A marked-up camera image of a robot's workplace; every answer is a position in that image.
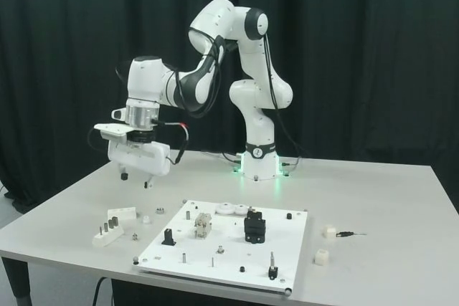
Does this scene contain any silver wrist ring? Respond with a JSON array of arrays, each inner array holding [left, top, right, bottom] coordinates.
[[123, 105, 161, 131]]

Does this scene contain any black base cable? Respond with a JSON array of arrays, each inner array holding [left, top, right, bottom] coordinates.
[[193, 150, 245, 163], [281, 157, 301, 175]]

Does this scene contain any black table leg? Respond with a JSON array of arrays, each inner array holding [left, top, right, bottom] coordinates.
[[1, 257, 29, 306]]

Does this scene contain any black camera cable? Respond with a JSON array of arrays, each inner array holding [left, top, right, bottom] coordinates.
[[87, 127, 100, 150]]

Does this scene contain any black cabinet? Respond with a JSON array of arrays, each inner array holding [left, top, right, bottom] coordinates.
[[110, 279, 288, 306]]

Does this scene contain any flat white mounting plate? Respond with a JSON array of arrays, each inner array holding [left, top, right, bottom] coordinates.
[[93, 122, 134, 144]]

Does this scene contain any white task board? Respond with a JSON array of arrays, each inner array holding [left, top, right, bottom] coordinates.
[[133, 199, 310, 297]]

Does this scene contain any thin black rod on wire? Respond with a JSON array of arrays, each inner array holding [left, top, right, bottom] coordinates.
[[152, 119, 190, 166]]

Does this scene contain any black curtain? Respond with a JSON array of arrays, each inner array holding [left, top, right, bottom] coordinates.
[[0, 0, 459, 210]]

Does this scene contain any black looped cable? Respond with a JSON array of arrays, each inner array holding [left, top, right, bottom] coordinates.
[[115, 60, 132, 77]]

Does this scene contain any beige metal connector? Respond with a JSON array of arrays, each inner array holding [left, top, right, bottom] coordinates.
[[193, 212, 212, 239]]

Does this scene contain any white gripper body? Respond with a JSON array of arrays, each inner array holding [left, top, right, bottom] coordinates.
[[107, 140, 172, 178]]

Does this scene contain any black D-SUB plug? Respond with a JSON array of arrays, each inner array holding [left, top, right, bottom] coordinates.
[[242, 207, 268, 245]]

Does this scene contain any white peg holder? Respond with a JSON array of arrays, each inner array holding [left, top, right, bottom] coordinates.
[[92, 226, 126, 249]]

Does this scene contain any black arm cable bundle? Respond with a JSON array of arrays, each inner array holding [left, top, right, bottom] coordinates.
[[168, 24, 285, 121]]

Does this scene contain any white empty holder block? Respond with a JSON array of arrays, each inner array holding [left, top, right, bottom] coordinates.
[[107, 206, 138, 221]]

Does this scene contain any black floor cable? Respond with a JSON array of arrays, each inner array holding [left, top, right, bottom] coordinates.
[[93, 276, 113, 306]]

